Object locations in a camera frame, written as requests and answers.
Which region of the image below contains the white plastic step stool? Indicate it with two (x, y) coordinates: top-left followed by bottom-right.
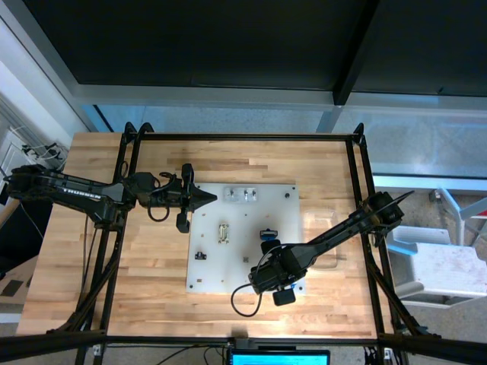
(387, 224), (487, 309)

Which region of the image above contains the black metal frame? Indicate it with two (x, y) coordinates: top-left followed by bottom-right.
(0, 121), (487, 365)

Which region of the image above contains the grey metal chair frame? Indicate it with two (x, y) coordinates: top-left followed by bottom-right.
(428, 186), (487, 248)

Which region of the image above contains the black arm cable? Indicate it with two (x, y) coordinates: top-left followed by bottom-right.
(146, 197), (170, 223)
(231, 282), (263, 318)

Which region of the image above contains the brown cardboard box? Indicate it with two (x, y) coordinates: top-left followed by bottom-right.
(0, 254), (39, 305)

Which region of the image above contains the white plastic board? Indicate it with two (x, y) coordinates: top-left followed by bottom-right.
(186, 182), (308, 294)

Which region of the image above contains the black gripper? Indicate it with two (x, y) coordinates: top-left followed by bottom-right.
(260, 239), (296, 307)
(167, 163), (218, 233)

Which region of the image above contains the small black camera box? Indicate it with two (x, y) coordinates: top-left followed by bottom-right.
(227, 329), (255, 349)

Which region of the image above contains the screen with blue edge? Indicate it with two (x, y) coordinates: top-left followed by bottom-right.
(227, 349), (331, 365)

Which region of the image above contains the black and white cable bundle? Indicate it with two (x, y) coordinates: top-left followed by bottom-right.
(21, 142), (65, 163)

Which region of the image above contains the clear plastic tub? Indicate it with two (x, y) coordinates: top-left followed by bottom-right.
(303, 208), (349, 271)

